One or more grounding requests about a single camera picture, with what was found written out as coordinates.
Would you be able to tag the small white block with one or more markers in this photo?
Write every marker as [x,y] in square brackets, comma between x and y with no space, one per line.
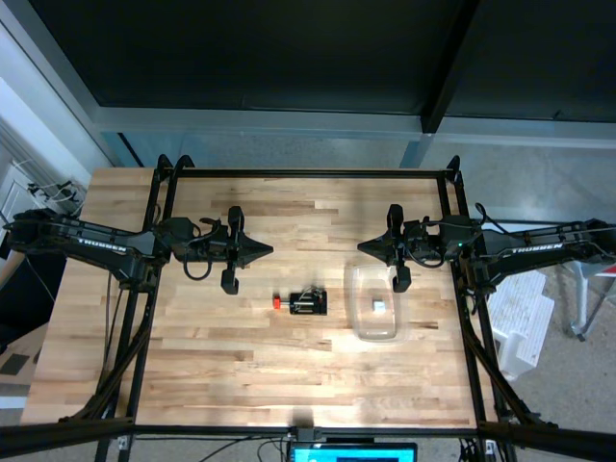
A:
[379,305]

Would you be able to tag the red white panel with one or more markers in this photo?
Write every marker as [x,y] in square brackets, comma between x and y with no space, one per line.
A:
[607,274]

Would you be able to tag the grey metal stand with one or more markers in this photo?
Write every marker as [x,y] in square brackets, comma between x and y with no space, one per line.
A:
[581,298]

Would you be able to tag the black clamp with red knob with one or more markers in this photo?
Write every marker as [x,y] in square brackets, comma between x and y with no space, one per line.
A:
[308,309]

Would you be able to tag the blue laptop screen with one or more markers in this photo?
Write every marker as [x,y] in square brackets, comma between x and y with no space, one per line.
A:
[351,454]

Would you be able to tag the black aluminium frame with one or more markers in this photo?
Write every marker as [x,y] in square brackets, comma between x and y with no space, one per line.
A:
[313,173]

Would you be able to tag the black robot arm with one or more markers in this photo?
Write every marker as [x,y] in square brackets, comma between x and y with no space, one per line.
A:
[139,245]
[505,248]

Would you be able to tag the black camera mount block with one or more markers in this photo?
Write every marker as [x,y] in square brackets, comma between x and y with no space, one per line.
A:
[304,430]

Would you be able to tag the clear plastic tub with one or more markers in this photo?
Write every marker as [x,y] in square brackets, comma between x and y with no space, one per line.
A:
[380,329]

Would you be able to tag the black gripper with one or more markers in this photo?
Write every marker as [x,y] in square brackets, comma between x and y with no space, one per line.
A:
[234,216]
[396,214]

